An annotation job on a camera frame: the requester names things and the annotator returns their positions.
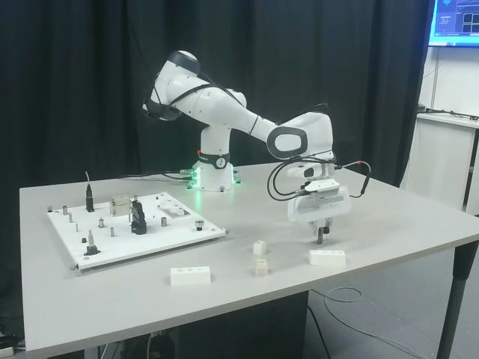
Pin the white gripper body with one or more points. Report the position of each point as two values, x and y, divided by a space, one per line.
318 211

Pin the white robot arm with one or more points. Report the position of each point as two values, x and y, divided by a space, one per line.
224 108

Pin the long white peg holder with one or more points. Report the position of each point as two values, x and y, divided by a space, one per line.
191 276
326 258

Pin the small white cube holder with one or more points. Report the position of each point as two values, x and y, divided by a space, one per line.
262 268
260 247

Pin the metal BNC plug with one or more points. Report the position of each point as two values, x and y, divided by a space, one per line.
198 226

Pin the white cabinet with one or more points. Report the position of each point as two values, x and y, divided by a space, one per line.
441 157

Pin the dark grey table leg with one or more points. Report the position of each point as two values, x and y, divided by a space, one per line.
454 291

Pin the black D-SUB plug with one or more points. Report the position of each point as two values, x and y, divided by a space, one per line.
137 220

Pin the white task board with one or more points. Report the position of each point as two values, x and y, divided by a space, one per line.
123 247

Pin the black and metal bolt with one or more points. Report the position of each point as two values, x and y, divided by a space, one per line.
91 247

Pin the black waterproof plug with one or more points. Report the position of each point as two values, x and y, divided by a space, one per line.
89 202

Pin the blue screen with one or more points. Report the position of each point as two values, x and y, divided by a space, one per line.
456 22

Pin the black curtain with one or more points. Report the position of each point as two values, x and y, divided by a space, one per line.
75 93

